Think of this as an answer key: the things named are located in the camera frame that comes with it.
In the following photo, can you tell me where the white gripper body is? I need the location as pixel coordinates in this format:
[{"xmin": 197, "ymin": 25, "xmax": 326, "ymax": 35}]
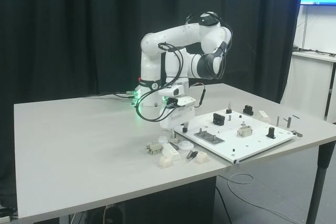
[{"xmin": 160, "ymin": 104, "xmax": 196, "ymax": 131}]

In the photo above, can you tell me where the long white peg holder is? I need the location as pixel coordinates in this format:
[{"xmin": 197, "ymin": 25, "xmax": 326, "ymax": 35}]
[{"xmin": 162, "ymin": 142, "xmax": 182, "ymax": 161}]

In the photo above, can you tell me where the white medium gear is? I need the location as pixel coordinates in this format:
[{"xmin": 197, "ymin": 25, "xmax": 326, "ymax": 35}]
[{"xmin": 178, "ymin": 141, "xmax": 194, "ymax": 153}]

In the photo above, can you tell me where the grey metal D-SUB plug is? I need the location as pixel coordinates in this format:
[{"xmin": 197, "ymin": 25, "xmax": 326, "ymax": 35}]
[{"xmin": 145, "ymin": 142, "xmax": 162, "ymax": 154}]

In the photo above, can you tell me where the small white holder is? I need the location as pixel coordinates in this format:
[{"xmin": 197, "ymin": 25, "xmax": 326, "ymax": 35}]
[
  {"xmin": 157, "ymin": 155, "xmax": 174, "ymax": 168},
  {"xmin": 195, "ymin": 152, "xmax": 208, "ymax": 164}
]

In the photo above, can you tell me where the white task board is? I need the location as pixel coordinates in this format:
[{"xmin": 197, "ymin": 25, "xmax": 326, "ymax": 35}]
[{"xmin": 174, "ymin": 108, "xmax": 295, "ymax": 166}]

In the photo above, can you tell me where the white holder with holes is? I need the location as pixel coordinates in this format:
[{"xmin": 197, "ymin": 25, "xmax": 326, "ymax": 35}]
[{"xmin": 258, "ymin": 110, "xmax": 270, "ymax": 123}]

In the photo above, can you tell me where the white cabinet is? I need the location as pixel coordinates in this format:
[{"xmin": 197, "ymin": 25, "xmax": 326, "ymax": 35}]
[{"xmin": 281, "ymin": 49, "xmax": 336, "ymax": 124}]

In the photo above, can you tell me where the black curtain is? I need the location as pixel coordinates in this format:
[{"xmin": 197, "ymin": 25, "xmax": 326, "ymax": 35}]
[{"xmin": 0, "ymin": 0, "xmax": 306, "ymax": 210}]

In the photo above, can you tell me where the black table leg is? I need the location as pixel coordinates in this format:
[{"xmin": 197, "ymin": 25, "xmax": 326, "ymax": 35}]
[{"xmin": 308, "ymin": 140, "xmax": 333, "ymax": 224}]

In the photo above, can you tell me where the white camera box dark window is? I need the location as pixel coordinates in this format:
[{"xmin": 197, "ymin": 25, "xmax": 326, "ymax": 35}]
[{"xmin": 158, "ymin": 84, "xmax": 185, "ymax": 98}]

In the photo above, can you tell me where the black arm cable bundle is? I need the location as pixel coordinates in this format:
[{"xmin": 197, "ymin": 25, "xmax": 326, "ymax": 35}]
[{"xmin": 134, "ymin": 41, "xmax": 186, "ymax": 123}]

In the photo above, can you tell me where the black cable behind robot foot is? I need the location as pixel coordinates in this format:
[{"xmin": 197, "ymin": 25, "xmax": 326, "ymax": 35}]
[{"xmin": 86, "ymin": 91, "xmax": 138, "ymax": 100}]

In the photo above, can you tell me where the grey floor cable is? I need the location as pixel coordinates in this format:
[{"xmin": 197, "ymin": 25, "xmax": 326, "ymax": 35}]
[{"xmin": 226, "ymin": 173, "xmax": 311, "ymax": 224}]

